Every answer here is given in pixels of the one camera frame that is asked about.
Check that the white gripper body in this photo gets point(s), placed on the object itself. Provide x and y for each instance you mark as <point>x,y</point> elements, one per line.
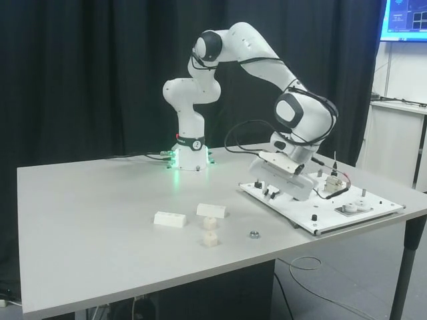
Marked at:
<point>293,186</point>

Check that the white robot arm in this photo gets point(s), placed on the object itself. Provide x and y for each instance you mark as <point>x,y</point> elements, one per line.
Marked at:
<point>257,56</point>

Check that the white medium gear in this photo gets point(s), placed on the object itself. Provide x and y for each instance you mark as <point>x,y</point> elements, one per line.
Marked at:
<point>349,207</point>

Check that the white large gear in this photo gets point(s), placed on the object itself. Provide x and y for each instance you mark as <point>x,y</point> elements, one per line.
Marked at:
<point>364,204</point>

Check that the metal nut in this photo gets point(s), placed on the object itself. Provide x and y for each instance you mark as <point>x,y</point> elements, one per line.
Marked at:
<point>253,234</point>

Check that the white task board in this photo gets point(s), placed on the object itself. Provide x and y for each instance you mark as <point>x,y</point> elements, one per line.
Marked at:
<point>333,213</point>

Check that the long white peg holder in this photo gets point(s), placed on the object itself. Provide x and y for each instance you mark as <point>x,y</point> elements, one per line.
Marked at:
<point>169,219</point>
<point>211,210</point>

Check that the small white holder block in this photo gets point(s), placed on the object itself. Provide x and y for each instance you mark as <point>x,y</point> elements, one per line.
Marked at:
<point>209,240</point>
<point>209,222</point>

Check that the white cabinet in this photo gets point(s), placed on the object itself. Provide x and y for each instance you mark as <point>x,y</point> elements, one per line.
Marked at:
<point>397,143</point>

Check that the black table leg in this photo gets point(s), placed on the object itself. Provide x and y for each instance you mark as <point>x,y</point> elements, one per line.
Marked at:
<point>405,266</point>

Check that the blue screen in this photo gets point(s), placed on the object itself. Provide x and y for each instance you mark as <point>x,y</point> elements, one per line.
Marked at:
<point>405,18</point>

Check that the black curtains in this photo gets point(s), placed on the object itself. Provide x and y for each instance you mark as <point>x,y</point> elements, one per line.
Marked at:
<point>83,83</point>

